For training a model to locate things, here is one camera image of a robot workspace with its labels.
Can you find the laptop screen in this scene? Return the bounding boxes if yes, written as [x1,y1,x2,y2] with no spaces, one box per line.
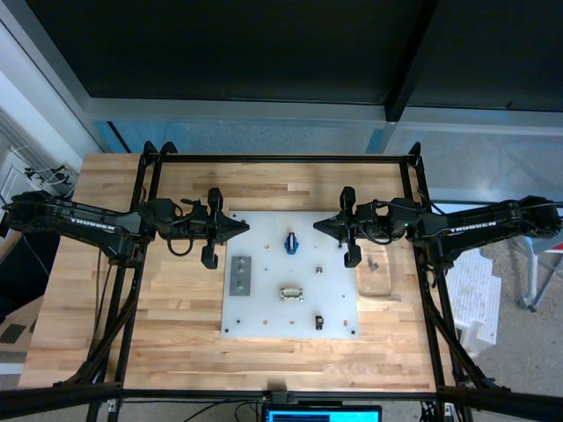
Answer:
[261,404,383,422]

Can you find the black table edge camera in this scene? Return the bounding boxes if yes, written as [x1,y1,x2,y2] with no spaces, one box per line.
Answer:
[267,384,295,404]

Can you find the blue clamp connector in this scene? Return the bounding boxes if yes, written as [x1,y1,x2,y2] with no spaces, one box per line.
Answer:
[282,229,301,257]

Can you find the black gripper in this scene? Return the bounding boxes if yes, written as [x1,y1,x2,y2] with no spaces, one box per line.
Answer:
[312,186,391,269]
[179,187,251,270]

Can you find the grey metal plate with pins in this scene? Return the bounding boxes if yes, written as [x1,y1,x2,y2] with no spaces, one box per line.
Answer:
[228,255,253,297]

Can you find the grey metal chair legs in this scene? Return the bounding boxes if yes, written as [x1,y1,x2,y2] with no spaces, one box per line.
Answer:
[509,235,563,314]

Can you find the black aluminium frame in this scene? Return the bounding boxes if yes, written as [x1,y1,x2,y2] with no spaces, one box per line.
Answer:
[0,140,563,422]

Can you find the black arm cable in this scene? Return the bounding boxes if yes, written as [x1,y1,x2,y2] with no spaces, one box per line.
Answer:
[362,198,399,245]
[168,235,195,258]

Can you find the clear plastic tub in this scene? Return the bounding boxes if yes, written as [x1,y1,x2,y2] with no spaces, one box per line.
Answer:
[354,243,395,302]

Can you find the tangled floor cables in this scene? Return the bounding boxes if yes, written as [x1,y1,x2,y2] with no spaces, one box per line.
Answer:
[21,163,76,197]

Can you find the white taskboard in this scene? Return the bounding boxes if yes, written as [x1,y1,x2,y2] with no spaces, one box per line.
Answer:
[219,210,361,339]

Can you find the white foam packaging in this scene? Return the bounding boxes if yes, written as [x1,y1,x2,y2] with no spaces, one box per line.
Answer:
[446,250,503,358]

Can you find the black partition post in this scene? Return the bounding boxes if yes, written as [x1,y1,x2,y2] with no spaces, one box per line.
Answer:
[384,0,441,123]

